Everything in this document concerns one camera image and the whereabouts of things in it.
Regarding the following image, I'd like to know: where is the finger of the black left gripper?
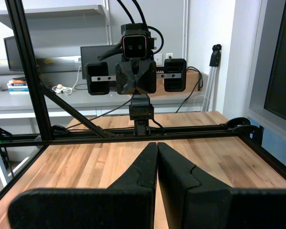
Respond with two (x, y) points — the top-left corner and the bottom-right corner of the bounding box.
(135, 60), (157, 94)
(115, 60), (137, 95)

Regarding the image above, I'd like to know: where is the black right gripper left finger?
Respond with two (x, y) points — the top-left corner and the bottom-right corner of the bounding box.
(7, 142), (158, 229)

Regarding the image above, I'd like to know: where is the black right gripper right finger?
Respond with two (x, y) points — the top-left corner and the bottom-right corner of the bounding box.
(157, 142), (286, 229)

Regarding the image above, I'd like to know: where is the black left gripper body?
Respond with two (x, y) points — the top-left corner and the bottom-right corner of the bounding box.
(85, 58), (187, 95)

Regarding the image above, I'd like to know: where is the black computer monitor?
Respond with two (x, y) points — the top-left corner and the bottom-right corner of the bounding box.
(3, 35), (25, 72)
(80, 45), (123, 80)

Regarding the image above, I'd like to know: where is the grey desk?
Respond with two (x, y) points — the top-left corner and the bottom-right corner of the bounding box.
(0, 78), (209, 120)

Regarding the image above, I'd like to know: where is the long wooden box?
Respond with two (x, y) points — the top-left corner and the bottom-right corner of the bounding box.
(149, 70), (203, 98)

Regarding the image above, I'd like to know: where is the folded tripod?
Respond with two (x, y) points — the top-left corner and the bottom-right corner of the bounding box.
(202, 44), (223, 113)

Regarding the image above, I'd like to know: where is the stack of books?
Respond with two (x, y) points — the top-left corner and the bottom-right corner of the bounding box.
(7, 80), (30, 94)

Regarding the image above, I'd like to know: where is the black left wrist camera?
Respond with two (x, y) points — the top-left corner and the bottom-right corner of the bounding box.
(121, 23), (150, 59)

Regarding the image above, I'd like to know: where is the white cable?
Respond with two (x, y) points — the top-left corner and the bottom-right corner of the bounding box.
(51, 65), (83, 95)

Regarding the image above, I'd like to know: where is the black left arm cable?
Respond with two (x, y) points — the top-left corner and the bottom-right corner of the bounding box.
(116, 0), (164, 53)

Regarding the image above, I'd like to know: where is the grey wall shelf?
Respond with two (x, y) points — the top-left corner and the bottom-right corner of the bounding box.
(0, 4), (110, 25)

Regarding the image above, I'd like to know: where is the black frame clamp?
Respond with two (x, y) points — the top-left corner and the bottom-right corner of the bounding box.
(232, 125), (261, 135)
(225, 116), (251, 127)
(51, 124), (70, 135)

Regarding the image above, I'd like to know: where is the black aluminium frame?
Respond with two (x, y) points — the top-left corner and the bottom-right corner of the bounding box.
(0, 0), (286, 210)

